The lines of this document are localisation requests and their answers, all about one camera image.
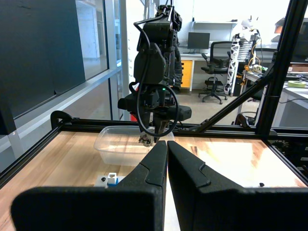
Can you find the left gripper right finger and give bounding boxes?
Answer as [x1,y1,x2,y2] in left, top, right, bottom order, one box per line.
[167,141,308,231]

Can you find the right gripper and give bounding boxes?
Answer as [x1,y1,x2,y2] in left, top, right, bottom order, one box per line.
[117,95,193,142]

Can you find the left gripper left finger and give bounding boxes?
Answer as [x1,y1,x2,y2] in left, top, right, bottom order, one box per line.
[10,140,168,231]

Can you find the small blue white socket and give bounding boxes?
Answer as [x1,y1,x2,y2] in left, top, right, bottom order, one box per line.
[107,172,119,186]

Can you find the clear plastic tub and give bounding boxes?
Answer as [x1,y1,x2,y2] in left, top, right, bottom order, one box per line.
[93,125,176,167]

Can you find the yellow drawer cabinet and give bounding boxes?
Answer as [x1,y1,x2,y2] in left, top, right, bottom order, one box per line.
[180,60,193,89]

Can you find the white office desk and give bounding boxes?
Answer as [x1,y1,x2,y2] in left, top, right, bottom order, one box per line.
[178,51,235,92]

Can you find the black office chair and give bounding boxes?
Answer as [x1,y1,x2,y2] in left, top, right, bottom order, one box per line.
[198,40,233,105]

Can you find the black computer monitor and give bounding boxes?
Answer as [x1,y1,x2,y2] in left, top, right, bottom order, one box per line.
[187,32,211,54]

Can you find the white lattice robot leg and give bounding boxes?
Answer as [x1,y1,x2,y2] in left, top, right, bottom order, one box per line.
[225,32,252,96]

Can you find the white work table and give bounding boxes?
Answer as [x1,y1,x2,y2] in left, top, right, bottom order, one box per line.
[263,81,308,128]

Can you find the yellow-green tape roll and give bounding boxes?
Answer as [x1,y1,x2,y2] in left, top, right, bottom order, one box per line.
[287,80,307,89]

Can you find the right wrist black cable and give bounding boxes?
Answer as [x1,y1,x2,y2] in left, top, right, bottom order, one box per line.
[136,83,179,135]

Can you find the white wall shelf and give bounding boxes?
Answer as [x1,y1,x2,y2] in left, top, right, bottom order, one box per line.
[193,20,239,33]

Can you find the black aluminium frame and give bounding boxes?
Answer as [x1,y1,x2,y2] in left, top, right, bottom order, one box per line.
[0,0,308,191]

